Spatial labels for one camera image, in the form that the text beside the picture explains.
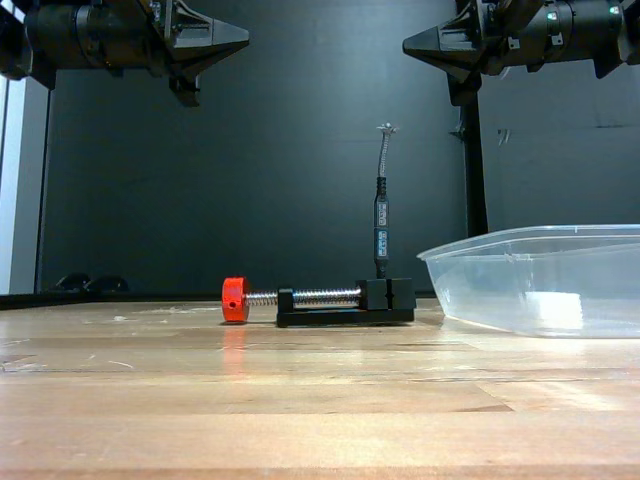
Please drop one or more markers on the black vertical room post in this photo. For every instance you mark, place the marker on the black vertical room post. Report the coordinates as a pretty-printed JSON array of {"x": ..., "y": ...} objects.
[{"x": 475, "y": 175}]

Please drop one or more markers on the black vise with red knob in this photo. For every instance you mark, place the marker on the black vise with red knob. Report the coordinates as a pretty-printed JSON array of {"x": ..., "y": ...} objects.
[{"x": 390, "y": 300}]

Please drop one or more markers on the black table frame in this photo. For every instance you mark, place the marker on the black table frame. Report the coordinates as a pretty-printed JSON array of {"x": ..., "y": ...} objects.
[{"x": 125, "y": 296}]

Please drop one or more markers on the clear plastic tub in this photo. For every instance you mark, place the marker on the clear plastic tub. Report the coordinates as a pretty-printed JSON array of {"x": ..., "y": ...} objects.
[{"x": 500, "y": 280}]

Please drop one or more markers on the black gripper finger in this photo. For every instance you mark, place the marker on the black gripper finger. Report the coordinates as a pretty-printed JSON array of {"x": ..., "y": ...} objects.
[
  {"x": 445, "y": 40},
  {"x": 452, "y": 62},
  {"x": 210, "y": 55},
  {"x": 225, "y": 35}
]

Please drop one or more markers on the black curved frame bracket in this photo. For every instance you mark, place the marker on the black curved frame bracket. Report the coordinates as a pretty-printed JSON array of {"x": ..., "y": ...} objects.
[
  {"x": 107, "y": 284},
  {"x": 72, "y": 282}
]

